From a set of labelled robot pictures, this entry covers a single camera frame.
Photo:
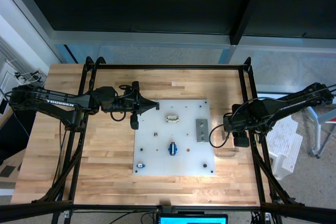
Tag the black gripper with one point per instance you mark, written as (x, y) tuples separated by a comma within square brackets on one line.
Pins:
[(236, 129), (126, 103)]

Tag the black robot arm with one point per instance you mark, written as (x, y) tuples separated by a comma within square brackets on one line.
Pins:
[(60, 102), (288, 106)]

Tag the clear plastic tub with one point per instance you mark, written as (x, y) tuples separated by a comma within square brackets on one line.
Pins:
[(223, 154)]

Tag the beige multi-pin connector housing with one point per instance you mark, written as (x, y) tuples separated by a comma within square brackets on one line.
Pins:
[(173, 119)]

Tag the grey aluminium block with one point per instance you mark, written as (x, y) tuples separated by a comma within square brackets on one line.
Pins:
[(198, 129)]

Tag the black silver connector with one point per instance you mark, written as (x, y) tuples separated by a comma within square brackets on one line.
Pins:
[(172, 148)]

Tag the white task board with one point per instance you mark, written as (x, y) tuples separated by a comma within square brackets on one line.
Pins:
[(181, 162)]

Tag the metal stand with red panel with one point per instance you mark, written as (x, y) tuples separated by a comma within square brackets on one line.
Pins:
[(332, 119)]

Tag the blue laptop screen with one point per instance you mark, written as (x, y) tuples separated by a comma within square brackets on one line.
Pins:
[(191, 220)]

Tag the cardboard box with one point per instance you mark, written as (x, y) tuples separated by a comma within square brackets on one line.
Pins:
[(17, 159)]

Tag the black table frame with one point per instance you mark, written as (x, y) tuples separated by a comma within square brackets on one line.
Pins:
[(168, 67)]

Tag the blue round mount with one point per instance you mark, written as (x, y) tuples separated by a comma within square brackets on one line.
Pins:
[(168, 150)]

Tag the blue square mount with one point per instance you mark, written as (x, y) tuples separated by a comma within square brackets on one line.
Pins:
[(137, 166)]

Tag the white frame bracket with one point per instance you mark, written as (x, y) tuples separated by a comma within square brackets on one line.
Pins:
[(67, 213), (267, 216)]

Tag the black table-level camera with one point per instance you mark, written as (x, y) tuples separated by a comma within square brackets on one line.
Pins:
[(168, 209)]

